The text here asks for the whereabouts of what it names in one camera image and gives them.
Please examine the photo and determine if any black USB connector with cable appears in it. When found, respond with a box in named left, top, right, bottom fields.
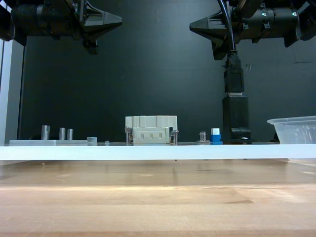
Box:
left=216, top=0, right=245, bottom=97

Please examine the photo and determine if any black USB hub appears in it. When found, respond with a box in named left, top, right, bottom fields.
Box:
left=221, top=95, right=257, bottom=145

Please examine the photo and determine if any small blue white connector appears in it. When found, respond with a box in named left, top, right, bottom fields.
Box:
left=209, top=127, right=223, bottom=145

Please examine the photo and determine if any beige connector housing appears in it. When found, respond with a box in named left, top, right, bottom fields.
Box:
left=124, top=115, right=180, bottom=145

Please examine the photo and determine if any clear plastic container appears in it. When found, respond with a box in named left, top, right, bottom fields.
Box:
left=266, top=116, right=316, bottom=144

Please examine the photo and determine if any small silver clamp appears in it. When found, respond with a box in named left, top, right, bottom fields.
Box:
left=197, top=131, right=210, bottom=143

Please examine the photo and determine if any notched silver metal peg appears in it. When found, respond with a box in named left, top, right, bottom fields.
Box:
left=41, top=125, right=51, bottom=141

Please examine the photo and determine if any grey metal plate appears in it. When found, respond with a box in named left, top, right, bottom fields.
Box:
left=9, top=139, right=89, bottom=147

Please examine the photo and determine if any white board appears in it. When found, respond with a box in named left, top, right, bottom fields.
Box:
left=0, top=142, right=316, bottom=161

